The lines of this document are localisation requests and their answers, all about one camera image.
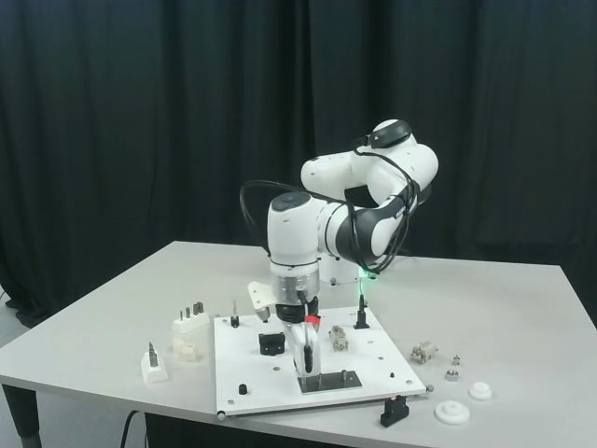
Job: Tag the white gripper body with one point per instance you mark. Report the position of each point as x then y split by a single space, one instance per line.
297 347

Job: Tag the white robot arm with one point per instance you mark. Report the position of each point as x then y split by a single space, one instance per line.
289 233

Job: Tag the white large gear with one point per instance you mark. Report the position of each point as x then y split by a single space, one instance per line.
451 411

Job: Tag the white medium gear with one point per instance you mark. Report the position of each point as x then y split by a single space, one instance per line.
480 390

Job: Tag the white task board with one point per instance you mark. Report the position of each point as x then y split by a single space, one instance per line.
261 382

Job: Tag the thin metal bolt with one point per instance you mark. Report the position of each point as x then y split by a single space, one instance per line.
234 308

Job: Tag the black under-table cabinet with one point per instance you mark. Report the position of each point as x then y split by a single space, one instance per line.
303 431

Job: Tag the thick metal round peg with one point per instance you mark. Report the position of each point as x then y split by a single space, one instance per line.
200 308

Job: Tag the wide white peg holder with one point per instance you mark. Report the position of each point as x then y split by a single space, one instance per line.
189 329

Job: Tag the cream block holder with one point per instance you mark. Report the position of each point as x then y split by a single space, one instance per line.
186 352

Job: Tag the metal cream connector plug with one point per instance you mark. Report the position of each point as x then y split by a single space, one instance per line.
424 352

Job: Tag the metal square peg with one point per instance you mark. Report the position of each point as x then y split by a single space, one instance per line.
152 354

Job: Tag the small white peg holder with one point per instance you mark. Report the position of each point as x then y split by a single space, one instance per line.
154 373

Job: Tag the metal hex nut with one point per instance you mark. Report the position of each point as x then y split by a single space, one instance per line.
450 373

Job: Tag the small metal plug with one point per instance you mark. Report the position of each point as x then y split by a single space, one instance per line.
455 359

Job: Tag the black curtain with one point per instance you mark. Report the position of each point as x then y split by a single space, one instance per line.
140 116

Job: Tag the black table leg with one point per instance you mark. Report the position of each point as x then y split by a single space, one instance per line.
21 415

